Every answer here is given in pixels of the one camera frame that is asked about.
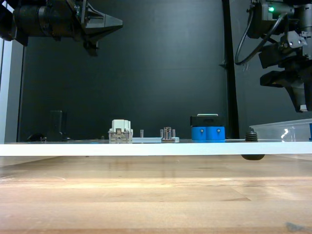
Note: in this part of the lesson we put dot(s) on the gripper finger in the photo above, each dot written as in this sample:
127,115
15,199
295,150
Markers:
102,33
292,83
309,92
102,20

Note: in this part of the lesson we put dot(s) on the small silver fastener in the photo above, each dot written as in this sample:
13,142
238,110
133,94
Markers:
167,134

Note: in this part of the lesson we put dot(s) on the blue white connector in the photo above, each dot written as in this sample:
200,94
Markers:
310,132

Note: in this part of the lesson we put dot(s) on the clear plastic tub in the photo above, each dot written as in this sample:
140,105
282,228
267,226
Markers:
268,132

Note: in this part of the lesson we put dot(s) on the black knurled set screw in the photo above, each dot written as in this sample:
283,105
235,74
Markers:
251,137

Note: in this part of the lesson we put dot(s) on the black rubber foot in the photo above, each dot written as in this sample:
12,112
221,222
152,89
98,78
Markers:
252,158

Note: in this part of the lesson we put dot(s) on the black clamp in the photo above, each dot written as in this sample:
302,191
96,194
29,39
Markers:
57,122

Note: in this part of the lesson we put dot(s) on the grey connector housing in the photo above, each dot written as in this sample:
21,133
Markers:
120,132

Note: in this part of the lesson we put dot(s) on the white board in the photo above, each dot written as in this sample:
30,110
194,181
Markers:
122,148

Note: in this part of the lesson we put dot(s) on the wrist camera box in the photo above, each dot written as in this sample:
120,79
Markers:
260,22

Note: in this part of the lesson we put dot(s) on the black aluminium frame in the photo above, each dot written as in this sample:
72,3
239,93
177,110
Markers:
230,97

